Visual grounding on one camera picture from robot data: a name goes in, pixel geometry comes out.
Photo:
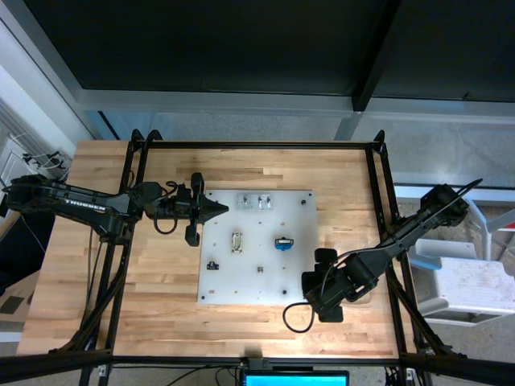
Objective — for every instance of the black metal frame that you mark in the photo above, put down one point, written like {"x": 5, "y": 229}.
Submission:
{"x": 257, "y": 145}

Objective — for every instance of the white board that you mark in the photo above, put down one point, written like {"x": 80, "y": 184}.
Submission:
{"x": 249, "y": 281}

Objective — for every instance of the black pillar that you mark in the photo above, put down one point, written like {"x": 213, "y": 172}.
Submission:
{"x": 376, "y": 60}

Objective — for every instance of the black bracket block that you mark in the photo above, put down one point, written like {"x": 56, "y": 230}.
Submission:
{"x": 254, "y": 360}

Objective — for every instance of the brown cardboard box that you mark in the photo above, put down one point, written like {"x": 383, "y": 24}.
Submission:
{"x": 16, "y": 289}

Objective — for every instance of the blue connector housing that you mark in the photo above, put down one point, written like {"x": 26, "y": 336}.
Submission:
{"x": 283, "y": 244}

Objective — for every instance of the white plastic step stool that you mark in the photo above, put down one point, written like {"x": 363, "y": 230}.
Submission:
{"x": 475, "y": 281}

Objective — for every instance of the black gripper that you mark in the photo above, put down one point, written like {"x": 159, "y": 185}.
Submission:
{"x": 332, "y": 289}
{"x": 196, "y": 209}

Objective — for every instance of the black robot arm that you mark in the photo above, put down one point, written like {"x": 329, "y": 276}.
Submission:
{"x": 80, "y": 203}
{"x": 402, "y": 237}

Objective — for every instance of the beige rectangular connector housing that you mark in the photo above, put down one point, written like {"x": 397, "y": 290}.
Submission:
{"x": 237, "y": 242}

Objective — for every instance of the small black socket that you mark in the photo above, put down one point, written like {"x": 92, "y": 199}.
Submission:
{"x": 212, "y": 265}

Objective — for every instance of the dark glass panel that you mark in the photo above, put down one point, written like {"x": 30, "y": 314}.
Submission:
{"x": 201, "y": 40}

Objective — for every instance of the clear clamp block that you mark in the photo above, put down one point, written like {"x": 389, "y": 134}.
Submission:
{"x": 254, "y": 202}

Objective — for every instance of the blue screen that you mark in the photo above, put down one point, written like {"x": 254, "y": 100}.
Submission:
{"x": 293, "y": 380}

